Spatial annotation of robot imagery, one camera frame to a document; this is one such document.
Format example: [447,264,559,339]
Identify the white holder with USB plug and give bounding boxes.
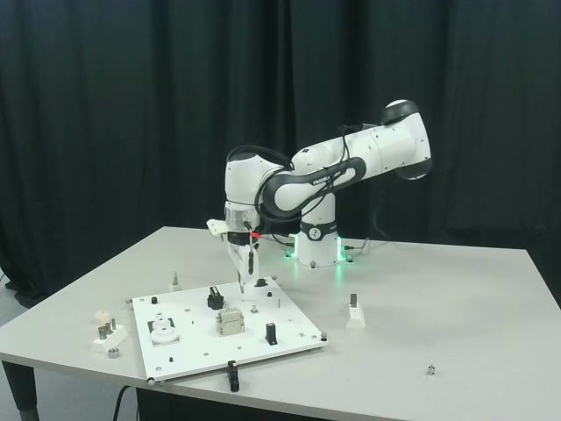
[345,293,366,330]

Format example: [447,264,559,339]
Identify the black curtain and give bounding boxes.
[0,0,561,289]

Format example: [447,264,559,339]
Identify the thin black rod on wire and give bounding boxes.
[246,231,263,276]

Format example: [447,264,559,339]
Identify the white large gear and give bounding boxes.
[150,329,181,348]

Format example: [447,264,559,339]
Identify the black box under table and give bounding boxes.
[134,384,310,421]

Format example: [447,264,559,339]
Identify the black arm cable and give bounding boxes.
[226,146,295,211]

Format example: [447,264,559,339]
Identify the black D-SUB plug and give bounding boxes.
[226,359,242,393]

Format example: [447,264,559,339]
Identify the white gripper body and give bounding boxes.
[226,243,260,289]

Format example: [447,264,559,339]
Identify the white task board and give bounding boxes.
[130,279,330,383]

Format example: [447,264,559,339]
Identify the white multi-peg holder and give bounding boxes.
[89,326,130,354]

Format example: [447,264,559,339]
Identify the dark table leg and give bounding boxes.
[1,360,39,421]

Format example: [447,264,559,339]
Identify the black base cables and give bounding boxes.
[343,238,373,265]

